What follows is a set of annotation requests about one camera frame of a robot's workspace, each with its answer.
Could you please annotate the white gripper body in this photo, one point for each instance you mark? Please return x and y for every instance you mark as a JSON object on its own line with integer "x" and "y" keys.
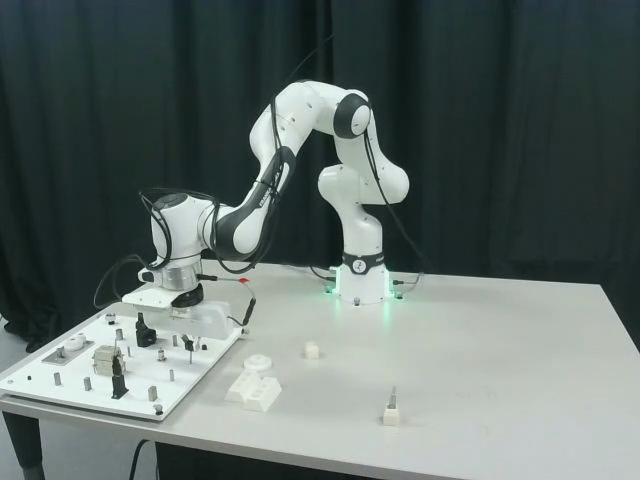
{"x": 212, "y": 317}

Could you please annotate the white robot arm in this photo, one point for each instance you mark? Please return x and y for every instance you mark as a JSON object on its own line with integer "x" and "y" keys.
{"x": 350, "y": 200}

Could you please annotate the white holder with round holes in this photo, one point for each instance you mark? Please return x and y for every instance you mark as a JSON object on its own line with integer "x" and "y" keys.
{"x": 265, "y": 395}

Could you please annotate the small white peg holder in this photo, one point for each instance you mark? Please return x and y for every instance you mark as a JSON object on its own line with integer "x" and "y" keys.
{"x": 392, "y": 416}

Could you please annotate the black rod with red tag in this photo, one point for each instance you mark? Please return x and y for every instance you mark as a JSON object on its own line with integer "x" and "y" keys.
{"x": 235, "y": 281}

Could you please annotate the white holder with square holes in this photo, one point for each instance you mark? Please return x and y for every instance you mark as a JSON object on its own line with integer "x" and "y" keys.
{"x": 240, "y": 386}

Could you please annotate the white large gear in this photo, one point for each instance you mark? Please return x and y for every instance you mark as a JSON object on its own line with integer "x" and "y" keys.
{"x": 257, "y": 363}

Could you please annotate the metal connector block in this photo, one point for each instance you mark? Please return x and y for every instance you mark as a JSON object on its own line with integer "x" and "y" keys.
{"x": 107, "y": 359}

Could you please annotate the white small gear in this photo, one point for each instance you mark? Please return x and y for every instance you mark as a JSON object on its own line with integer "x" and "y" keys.
{"x": 71, "y": 346}

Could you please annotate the white task board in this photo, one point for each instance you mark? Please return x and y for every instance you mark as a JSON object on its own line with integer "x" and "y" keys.
{"x": 60, "y": 395}

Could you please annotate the dark table leg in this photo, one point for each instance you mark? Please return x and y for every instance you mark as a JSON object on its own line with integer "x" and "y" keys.
{"x": 17, "y": 445}

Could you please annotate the black curtain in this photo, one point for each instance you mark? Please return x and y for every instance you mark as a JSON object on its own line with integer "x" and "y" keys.
{"x": 100, "y": 125}

